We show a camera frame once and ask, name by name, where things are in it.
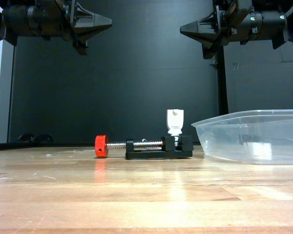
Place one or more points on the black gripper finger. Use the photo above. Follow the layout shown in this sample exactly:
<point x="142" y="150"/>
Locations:
<point x="206" y="38"/>
<point x="88" y="31"/>
<point x="88" y="19"/>
<point x="202" y="28"/>

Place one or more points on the white power receptacle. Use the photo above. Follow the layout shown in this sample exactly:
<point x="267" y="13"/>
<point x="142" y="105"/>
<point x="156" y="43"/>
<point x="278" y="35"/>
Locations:
<point x="175" y="122"/>

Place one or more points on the clear plastic container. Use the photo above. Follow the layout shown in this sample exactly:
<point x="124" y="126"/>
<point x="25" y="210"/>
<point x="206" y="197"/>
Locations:
<point x="234" y="146"/>

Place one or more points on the black rounded foot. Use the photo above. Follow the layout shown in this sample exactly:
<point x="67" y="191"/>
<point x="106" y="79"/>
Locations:
<point x="43" y="138"/>
<point x="25" y="137"/>

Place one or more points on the black clamp with red knob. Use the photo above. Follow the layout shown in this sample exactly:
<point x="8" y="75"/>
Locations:
<point x="158" y="154"/>

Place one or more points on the black frame post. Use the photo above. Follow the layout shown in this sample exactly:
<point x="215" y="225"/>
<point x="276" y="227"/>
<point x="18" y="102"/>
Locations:
<point x="222" y="92"/>

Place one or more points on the black frame rail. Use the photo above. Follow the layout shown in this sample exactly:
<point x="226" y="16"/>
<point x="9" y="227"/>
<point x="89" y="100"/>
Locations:
<point x="39" y="146"/>

